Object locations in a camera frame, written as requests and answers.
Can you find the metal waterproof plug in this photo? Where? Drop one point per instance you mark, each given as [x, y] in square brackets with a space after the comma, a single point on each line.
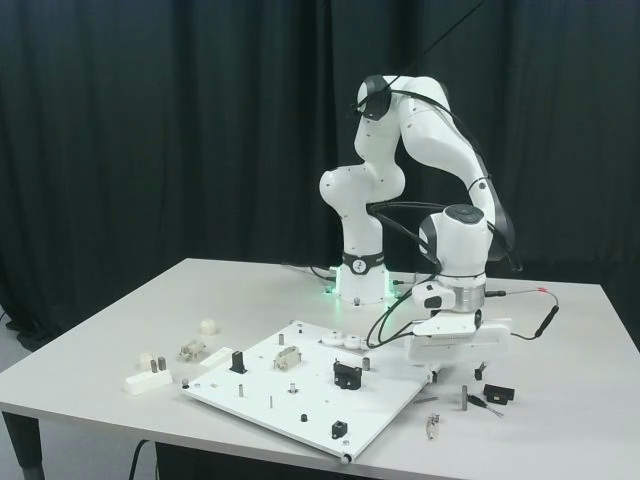
[432, 424]

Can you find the white cube holder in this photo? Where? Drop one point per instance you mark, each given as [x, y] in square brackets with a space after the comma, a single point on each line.
[209, 327]

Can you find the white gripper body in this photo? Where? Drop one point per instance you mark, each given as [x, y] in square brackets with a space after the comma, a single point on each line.
[495, 334]

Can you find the white round holder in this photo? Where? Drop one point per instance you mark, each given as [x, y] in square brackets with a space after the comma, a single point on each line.
[145, 361]

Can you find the white small gear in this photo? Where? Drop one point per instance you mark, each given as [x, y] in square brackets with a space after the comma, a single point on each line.
[355, 343]

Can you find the metal square peg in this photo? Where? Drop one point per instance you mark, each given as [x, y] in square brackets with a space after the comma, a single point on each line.
[161, 363]

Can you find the dark table leg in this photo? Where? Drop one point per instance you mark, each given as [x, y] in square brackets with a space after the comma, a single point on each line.
[22, 445]

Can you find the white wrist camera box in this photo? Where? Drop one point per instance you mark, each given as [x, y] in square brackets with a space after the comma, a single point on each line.
[432, 298]

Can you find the white task board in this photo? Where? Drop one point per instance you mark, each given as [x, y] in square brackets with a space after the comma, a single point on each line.
[300, 425]

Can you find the flat white mounting plate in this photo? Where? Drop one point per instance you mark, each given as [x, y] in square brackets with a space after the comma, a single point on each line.
[445, 327]

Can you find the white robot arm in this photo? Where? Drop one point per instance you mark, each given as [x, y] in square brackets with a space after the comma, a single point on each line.
[370, 150]

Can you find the black under-table box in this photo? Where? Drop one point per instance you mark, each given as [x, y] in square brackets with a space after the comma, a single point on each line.
[250, 462]

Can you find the black curtain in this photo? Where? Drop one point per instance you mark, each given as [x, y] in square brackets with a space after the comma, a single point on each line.
[150, 125]

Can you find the black USB plug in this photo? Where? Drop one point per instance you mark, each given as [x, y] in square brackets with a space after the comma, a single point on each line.
[499, 394]

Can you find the long white peg holder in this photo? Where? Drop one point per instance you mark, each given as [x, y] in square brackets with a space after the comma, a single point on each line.
[147, 384]

